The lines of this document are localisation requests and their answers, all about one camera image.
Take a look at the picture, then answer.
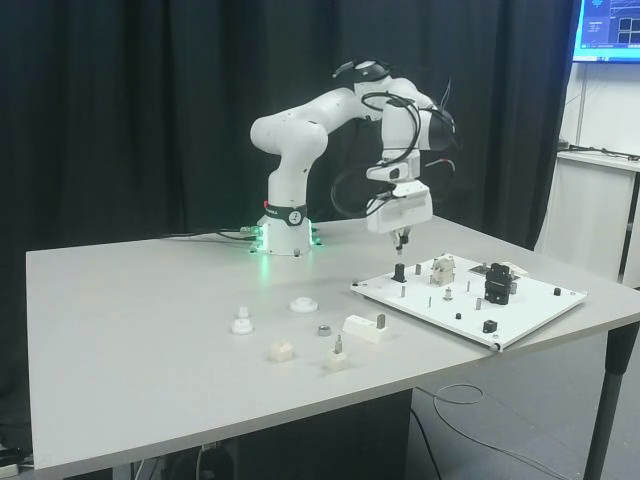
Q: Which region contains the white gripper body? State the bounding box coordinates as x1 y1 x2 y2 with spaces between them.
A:
366 181 433 236

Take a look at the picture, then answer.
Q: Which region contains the white long peg holder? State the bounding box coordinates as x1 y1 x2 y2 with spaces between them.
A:
341 313 392 344

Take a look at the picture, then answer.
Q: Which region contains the black D-SUB plug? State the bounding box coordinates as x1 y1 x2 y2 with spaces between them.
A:
483 261 517 306

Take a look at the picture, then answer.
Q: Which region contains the white small peg holder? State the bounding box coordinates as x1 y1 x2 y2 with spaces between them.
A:
323 349 350 372

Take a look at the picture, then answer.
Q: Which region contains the white task board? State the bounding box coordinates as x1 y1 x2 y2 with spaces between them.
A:
349 253 587 353

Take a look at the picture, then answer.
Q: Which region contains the white cabinet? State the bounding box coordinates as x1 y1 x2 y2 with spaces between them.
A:
537 147 640 289

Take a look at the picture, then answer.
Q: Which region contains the black table leg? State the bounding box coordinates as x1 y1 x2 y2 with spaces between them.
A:
584 324 629 480

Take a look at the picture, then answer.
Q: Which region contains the blue screen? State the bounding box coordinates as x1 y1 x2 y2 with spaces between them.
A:
572 0 640 64

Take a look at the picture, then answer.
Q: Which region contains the black curtain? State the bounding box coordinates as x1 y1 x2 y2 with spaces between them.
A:
0 0 585 451

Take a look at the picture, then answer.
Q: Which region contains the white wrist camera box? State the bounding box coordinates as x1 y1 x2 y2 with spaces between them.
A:
366 162 407 182

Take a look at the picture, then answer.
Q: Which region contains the grey floor cable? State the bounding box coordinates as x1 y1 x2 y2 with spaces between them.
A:
432 382 601 469

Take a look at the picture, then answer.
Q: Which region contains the black base cable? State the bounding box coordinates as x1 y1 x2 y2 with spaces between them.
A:
167 225 261 242

